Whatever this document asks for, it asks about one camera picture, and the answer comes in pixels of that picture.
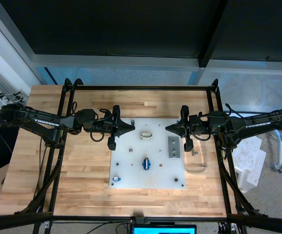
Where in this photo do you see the cable bundle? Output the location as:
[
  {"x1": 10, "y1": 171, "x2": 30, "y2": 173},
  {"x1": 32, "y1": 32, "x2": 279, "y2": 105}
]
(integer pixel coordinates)
[{"x1": 0, "y1": 91, "x2": 28, "y2": 103}]

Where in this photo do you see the black metal frame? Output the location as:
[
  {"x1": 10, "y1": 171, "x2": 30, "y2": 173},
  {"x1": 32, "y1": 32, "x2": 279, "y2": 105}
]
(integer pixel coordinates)
[{"x1": 0, "y1": 78, "x2": 282, "y2": 234}]

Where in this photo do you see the white foam block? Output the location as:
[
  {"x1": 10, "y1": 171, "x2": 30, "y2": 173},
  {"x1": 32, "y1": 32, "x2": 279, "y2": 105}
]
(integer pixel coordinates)
[{"x1": 231, "y1": 136, "x2": 266, "y2": 195}]

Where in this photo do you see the blue laptop screen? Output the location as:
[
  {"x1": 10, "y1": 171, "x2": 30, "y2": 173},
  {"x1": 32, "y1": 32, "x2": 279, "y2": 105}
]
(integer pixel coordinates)
[{"x1": 130, "y1": 223, "x2": 197, "y2": 234}]

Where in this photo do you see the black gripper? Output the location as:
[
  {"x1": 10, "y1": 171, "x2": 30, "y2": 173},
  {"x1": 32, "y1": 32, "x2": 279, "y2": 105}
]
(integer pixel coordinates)
[
  {"x1": 165, "y1": 105, "x2": 205, "y2": 152},
  {"x1": 92, "y1": 105, "x2": 135, "y2": 151}
]

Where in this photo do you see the white task board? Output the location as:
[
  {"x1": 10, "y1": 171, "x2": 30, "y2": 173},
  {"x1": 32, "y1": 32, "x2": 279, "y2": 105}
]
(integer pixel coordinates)
[{"x1": 109, "y1": 118, "x2": 187, "y2": 190}]

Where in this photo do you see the blue round clamp holder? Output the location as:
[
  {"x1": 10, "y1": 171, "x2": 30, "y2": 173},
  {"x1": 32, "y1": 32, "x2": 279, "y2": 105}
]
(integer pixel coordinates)
[{"x1": 141, "y1": 157, "x2": 152, "y2": 171}]

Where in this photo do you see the grey metal stool frame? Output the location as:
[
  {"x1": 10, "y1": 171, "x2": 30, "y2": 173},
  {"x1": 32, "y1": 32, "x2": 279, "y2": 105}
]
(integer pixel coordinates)
[{"x1": 265, "y1": 129, "x2": 282, "y2": 174}]

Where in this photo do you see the black wall post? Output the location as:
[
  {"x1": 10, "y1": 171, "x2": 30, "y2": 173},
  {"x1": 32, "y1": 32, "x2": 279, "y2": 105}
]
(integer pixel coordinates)
[{"x1": 198, "y1": 0, "x2": 229, "y2": 68}]

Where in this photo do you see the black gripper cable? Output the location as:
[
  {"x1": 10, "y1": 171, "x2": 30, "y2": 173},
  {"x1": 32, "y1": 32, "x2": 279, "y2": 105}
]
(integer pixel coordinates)
[
  {"x1": 89, "y1": 125, "x2": 105, "y2": 142},
  {"x1": 191, "y1": 129, "x2": 211, "y2": 142}
]

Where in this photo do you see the grey metal plate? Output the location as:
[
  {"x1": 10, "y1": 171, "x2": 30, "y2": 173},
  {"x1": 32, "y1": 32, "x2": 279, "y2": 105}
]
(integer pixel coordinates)
[{"x1": 167, "y1": 136, "x2": 181, "y2": 159}]

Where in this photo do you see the clear plastic tub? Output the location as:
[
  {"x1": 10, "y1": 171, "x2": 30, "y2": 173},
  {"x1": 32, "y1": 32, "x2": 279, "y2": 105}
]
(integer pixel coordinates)
[{"x1": 184, "y1": 135, "x2": 209, "y2": 175}]

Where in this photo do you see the small black table camera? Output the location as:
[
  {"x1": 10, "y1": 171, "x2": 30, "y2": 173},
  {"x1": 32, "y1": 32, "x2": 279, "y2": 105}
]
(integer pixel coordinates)
[{"x1": 133, "y1": 214, "x2": 149, "y2": 225}]

